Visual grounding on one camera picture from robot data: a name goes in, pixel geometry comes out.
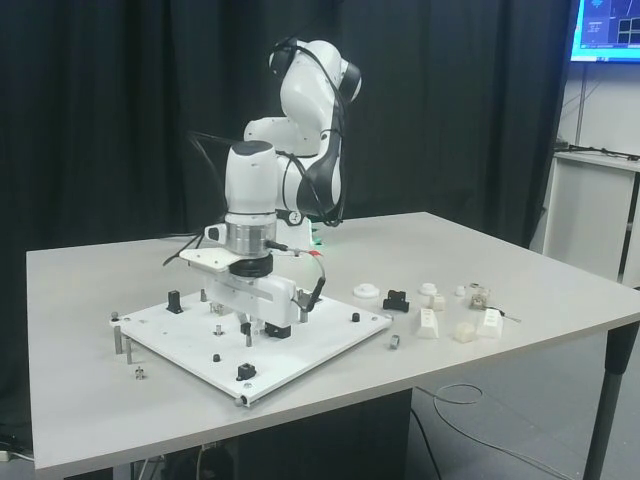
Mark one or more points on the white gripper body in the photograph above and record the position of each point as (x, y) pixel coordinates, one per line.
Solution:
(275, 300)

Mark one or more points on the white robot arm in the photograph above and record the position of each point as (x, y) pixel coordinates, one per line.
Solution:
(250, 180)

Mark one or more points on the thick metal round peg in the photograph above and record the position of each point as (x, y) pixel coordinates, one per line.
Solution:
(304, 315)

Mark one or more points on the thin metal round peg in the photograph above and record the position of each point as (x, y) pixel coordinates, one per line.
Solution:
(129, 350)

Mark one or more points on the thick metal square peg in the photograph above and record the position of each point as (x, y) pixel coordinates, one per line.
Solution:
(116, 340)

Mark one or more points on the long white peg holder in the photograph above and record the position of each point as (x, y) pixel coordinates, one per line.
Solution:
(489, 324)
(426, 324)

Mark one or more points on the black wrist band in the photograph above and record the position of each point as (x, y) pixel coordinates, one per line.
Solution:
(250, 270)

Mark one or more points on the white task board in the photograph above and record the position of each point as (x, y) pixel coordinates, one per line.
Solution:
(300, 355)

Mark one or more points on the flat white plate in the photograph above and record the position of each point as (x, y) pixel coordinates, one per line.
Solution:
(207, 257)

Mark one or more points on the white large gear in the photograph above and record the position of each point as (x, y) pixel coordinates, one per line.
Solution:
(365, 292)

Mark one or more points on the small white box dark window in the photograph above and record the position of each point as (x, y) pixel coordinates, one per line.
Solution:
(215, 232)

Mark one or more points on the metal BNC plug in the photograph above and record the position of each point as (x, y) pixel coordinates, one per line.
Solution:
(138, 373)

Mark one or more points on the black D-SUB plug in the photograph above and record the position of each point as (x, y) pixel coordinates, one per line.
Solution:
(396, 301)

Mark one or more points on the metal bolt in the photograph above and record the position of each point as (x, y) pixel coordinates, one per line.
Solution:
(394, 342)

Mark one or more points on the black under-table cabinet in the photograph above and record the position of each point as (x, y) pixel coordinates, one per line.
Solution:
(325, 440)

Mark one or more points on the white small gear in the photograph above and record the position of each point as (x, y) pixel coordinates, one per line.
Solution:
(459, 290)

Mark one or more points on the small white cube holder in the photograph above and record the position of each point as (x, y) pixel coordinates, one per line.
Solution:
(464, 333)

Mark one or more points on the beige metal plug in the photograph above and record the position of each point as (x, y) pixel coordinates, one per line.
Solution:
(477, 303)

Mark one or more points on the small black plug with rod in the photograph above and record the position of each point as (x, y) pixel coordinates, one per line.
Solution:
(501, 311)

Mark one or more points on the black curtain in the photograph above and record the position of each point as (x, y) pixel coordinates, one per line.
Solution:
(100, 100)

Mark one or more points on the white cabinet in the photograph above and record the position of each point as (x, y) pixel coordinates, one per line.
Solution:
(590, 210)

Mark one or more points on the dark grey table leg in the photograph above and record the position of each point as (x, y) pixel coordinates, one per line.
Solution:
(614, 400)

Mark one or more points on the blue screen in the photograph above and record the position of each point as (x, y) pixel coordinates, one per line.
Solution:
(605, 30)

